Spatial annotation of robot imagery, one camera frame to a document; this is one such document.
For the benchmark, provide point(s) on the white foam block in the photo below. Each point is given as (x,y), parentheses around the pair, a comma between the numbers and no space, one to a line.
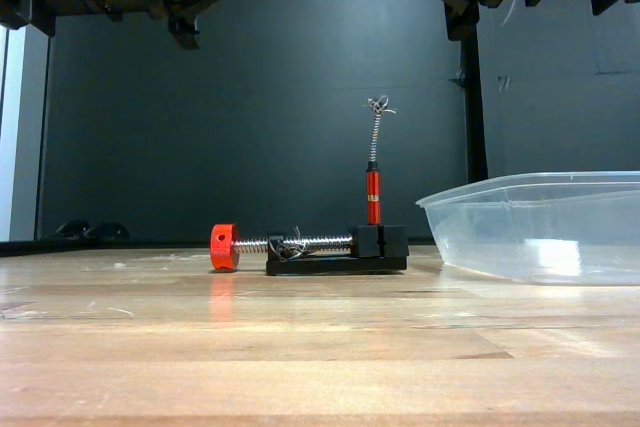
(552,253)

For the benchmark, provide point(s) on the black vertical post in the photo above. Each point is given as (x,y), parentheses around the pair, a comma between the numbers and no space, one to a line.
(475,122)

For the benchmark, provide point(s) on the clear plastic tub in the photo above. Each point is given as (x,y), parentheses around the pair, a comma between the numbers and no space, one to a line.
(475,237)

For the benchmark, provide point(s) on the black clamp with red knob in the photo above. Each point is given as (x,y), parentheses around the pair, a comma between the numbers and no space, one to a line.
(380,247)

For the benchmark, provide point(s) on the red RCA socket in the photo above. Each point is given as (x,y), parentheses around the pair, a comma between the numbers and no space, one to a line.
(374,212)

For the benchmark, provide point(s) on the black metal frame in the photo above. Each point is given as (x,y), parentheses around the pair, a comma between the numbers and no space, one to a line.
(107,232)

